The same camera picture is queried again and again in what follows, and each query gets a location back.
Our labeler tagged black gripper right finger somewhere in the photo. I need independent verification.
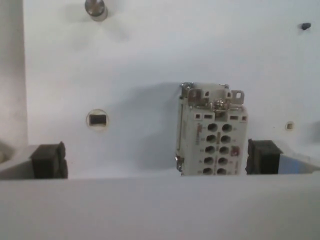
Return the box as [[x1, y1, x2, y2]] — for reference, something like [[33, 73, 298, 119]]
[[245, 138, 320, 176]]

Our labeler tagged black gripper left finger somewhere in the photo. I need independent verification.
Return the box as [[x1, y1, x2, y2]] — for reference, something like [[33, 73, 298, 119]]
[[0, 141, 69, 180]]

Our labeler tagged white task board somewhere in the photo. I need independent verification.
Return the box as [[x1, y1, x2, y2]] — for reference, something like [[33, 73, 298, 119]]
[[23, 0, 320, 180]]

